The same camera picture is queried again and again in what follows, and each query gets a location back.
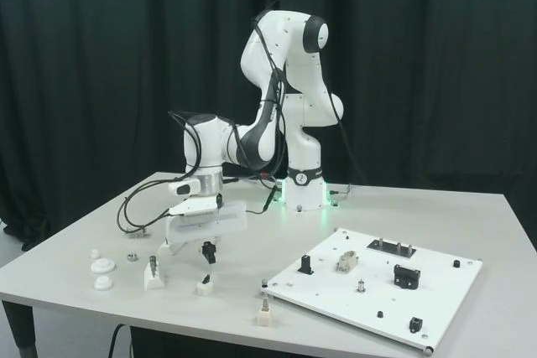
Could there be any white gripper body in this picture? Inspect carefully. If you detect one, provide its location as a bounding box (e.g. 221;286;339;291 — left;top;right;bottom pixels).
165;201;249;246

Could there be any black D-SUB plug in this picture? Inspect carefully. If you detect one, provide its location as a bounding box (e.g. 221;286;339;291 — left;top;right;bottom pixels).
201;240;218;265

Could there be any white square peg holder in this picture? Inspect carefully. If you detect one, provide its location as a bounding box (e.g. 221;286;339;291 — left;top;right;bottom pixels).
159;240;185;257

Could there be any white round peg holder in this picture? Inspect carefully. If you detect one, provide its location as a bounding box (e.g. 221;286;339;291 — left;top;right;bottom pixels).
143;267;165;291

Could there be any white BNC plug holder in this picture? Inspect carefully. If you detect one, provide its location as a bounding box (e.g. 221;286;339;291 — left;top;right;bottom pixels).
255;307;274;328

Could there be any white large gear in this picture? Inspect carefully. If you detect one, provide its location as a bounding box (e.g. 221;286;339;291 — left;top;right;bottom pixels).
90;257;117;277

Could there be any white task board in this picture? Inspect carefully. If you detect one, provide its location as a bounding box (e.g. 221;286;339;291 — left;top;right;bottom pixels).
260;226;483;353

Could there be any black curtain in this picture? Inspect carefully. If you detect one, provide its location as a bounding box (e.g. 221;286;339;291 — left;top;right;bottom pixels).
0;0;537;250

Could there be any dark table leg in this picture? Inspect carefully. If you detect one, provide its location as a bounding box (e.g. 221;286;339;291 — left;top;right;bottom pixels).
2;301;34;358

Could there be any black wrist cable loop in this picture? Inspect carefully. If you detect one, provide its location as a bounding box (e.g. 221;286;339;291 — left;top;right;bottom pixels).
118;110;236;236

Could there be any black cable under table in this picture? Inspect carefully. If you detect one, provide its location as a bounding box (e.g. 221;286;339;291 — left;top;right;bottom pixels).
109;323;129;358

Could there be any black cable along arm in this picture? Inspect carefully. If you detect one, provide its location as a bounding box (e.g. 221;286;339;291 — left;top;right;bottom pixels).
251;12;293;177

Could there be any black cable behind arm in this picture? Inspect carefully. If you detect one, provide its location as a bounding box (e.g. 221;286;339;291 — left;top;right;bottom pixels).
327;91;360;187

